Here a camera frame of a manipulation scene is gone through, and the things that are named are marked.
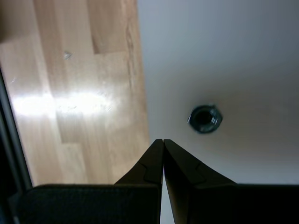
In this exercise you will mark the black metal frame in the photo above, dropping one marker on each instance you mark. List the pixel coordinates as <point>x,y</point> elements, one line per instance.
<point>9,151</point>

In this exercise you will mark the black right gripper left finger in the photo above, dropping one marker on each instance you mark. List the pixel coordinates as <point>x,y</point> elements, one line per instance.
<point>105,205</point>

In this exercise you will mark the white board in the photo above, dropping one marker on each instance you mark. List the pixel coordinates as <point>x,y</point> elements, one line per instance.
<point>222,58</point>

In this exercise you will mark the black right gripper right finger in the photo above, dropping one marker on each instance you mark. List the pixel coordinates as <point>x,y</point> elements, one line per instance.
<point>222,205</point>

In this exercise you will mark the silver M12 hex nut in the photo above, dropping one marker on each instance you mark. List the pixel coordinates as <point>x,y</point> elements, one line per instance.
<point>216,127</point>

